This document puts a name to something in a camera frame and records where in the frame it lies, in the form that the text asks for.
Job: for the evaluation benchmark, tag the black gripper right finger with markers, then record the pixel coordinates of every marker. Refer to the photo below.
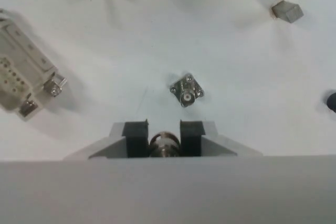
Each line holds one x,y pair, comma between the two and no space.
191,140

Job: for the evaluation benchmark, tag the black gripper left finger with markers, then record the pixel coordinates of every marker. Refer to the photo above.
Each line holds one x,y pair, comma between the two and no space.
135,140

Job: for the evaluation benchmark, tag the metal BNC plug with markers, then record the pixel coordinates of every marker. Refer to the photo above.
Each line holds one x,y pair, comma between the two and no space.
164,144

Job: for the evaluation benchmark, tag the white task board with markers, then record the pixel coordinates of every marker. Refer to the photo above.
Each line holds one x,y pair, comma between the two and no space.
168,37

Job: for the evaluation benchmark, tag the black round plug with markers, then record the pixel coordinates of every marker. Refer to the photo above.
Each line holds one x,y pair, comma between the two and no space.
331,100

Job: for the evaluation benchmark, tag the large metal square peg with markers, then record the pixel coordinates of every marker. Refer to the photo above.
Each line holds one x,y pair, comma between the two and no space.
287,11

